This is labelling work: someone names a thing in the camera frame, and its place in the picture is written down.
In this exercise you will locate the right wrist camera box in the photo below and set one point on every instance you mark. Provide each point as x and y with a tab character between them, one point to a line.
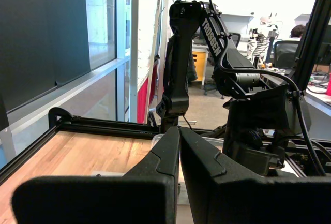
256	159

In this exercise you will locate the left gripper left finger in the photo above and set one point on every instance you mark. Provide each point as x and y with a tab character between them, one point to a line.
103	200

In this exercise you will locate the white taskboard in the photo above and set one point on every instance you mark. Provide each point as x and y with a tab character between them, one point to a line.
108	174

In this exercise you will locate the red bottle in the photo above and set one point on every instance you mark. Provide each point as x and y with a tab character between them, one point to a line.
329	84

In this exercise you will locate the person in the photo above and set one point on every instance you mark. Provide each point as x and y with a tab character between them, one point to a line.
298	31

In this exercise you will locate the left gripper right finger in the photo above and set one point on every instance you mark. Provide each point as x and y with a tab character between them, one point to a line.
258	200

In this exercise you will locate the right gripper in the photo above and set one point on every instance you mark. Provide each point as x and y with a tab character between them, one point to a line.
271	112

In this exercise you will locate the white desk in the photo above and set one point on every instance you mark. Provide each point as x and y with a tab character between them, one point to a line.
318	99

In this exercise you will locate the black office chair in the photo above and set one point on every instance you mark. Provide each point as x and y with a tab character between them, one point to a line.
284	53
235	39

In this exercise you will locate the yellow drawer cabinet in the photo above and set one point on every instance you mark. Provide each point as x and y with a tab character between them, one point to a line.
202	65

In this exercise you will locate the black metal frame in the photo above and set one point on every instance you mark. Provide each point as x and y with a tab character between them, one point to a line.
103	125

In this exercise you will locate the white humanoid robot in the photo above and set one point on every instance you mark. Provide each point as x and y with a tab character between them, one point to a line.
263	31

